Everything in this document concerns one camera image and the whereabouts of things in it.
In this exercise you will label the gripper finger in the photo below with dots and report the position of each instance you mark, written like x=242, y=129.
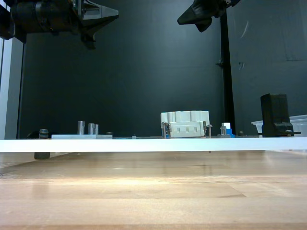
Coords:
x=98, y=25
x=196, y=13
x=204, y=25
x=109, y=13

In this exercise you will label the silver metal peg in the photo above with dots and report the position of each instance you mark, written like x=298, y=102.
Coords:
x=97, y=129
x=81, y=128
x=91, y=129

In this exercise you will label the small white blue connector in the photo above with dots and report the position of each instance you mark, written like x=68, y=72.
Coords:
x=228, y=125

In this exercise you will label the white taskboard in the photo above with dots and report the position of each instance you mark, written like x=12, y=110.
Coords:
x=153, y=145

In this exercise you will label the black wall post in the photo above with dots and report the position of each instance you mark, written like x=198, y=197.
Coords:
x=227, y=83

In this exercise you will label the grey metal plate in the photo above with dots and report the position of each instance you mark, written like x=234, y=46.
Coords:
x=72, y=136

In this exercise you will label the small silver socket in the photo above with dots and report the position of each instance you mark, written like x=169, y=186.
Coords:
x=223, y=133

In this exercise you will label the beige multi-pin connector housing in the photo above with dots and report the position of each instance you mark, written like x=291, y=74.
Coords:
x=187, y=124

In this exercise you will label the black clamp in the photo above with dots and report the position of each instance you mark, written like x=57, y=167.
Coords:
x=273, y=115

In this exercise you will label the clear plastic tub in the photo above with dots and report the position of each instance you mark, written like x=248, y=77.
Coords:
x=299, y=124

